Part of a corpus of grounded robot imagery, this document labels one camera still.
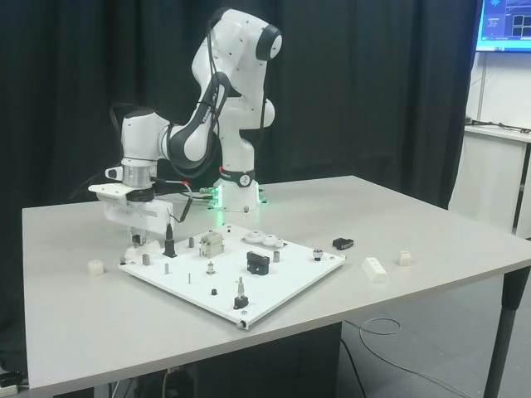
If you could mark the black Ethernet plug block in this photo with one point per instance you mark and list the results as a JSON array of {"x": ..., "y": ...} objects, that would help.
[{"x": 257, "y": 263}]

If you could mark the black waterproof plug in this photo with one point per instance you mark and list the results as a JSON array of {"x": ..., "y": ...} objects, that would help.
[{"x": 169, "y": 244}]

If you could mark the white peg holder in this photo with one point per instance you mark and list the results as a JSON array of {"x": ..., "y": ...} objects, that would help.
[{"x": 149, "y": 248}]

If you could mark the metal BNC plug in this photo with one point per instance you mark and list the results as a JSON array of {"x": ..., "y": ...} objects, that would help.
[{"x": 210, "y": 268}]

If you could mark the small white holder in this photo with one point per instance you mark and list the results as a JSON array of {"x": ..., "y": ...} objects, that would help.
[
  {"x": 405, "y": 257},
  {"x": 96, "y": 267}
]

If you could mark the metal bolt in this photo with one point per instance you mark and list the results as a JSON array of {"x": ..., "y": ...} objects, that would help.
[{"x": 240, "y": 286}]

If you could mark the long white holder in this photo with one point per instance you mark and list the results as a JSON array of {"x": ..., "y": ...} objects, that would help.
[{"x": 375, "y": 270}]

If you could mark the black USB plug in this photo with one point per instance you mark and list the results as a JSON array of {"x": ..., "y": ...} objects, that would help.
[{"x": 344, "y": 243}]

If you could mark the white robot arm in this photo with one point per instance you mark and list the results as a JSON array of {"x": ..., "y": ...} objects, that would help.
[{"x": 236, "y": 83}]

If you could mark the dark table leg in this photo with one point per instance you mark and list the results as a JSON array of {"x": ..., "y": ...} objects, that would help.
[{"x": 508, "y": 323}]

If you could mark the blue screen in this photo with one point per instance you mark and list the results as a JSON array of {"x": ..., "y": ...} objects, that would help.
[{"x": 506, "y": 25}]

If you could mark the beige D-SUB plug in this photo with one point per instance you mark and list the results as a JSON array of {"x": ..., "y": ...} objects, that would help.
[{"x": 211, "y": 245}]

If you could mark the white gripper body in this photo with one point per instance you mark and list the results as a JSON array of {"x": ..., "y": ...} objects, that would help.
[{"x": 145, "y": 213}]

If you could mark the white large gear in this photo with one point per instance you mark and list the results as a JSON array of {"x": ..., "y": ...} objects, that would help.
[{"x": 253, "y": 237}]

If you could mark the white medium gear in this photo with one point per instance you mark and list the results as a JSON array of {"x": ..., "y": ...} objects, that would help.
[{"x": 270, "y": 240}]

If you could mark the white task board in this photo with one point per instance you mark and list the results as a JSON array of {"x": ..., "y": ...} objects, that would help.
[{"x": 282, "y": 286}]

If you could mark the white small gear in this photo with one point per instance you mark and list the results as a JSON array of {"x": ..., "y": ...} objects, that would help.
[{"x": 279, "y": 244}]

